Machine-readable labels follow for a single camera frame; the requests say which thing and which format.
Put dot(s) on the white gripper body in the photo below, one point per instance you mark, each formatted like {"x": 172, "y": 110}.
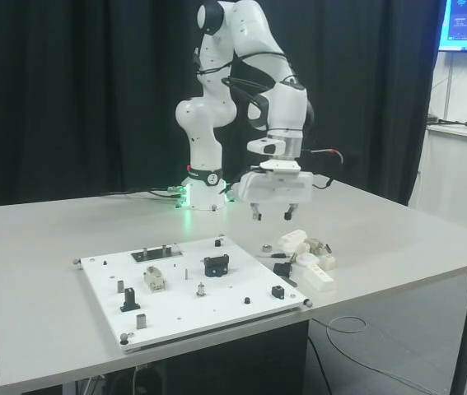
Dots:
{"x": 274, "y": 189}

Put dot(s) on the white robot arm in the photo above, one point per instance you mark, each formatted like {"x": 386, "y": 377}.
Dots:
{"x": 200, "y": 115}

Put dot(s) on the white block peg holder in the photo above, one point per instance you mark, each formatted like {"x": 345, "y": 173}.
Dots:
{"x": 292, "y": 238}

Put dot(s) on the small white peg holder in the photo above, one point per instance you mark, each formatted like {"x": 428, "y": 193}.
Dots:
{"x": 303, "y": 248}

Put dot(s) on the dark metal peg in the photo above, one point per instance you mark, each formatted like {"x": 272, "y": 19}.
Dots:
{"x": 329, "y": 247}

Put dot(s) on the small metal square peg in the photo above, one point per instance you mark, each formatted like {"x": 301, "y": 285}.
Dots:
{"x": 119, "y": 285}

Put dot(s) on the large metal square peg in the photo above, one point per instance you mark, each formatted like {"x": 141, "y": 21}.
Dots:
{"x": 141, "y": 321}

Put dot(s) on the round metal bolt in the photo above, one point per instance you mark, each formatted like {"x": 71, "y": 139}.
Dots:
{"x": 266, "y": 247}

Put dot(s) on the beige waterproof plug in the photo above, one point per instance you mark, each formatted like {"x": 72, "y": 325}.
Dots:
{"x": 317, "y": 246}

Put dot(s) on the black USB plug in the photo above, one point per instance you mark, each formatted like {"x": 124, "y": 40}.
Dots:
{"x": 278, "y": 255}

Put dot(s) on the white large gear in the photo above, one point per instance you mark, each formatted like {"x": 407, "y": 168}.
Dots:
{"x": 306, "y": 260}

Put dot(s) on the black D-SUB plug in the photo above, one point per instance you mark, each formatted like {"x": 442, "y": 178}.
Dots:
{"x": 282, "y": 268}

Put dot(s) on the white cube holder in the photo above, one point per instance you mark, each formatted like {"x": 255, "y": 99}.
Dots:
{"x": 328, "y": 262}

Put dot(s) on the long white wedge holder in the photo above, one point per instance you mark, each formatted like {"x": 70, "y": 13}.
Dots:
{"x": 317, "y": 279}

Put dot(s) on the white small gear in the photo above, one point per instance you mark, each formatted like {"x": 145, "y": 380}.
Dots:
{"x": 173, "y": 249}

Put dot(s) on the metal BNC plug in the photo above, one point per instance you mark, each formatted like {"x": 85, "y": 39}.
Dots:
{"x": 201, "y": 290}

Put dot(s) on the white task board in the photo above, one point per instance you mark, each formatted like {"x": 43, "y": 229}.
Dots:
{"x": 225, "y": 312}

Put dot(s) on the black box under table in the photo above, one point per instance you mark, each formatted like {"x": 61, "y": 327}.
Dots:
{"x": 237, "y": 358}

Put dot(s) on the white cabinet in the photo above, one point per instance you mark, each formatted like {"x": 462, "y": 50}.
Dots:
{"x": 455, "y": 177}

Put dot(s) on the black items on cabinet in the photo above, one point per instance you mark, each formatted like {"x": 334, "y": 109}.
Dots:
{"x": 463, "y": 123}

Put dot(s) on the black curtain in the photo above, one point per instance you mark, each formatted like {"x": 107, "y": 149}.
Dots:
{"x": 72, "y": 103}

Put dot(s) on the white wrist camera plate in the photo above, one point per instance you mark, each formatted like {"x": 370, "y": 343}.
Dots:
{"x": 280, "y": 165}

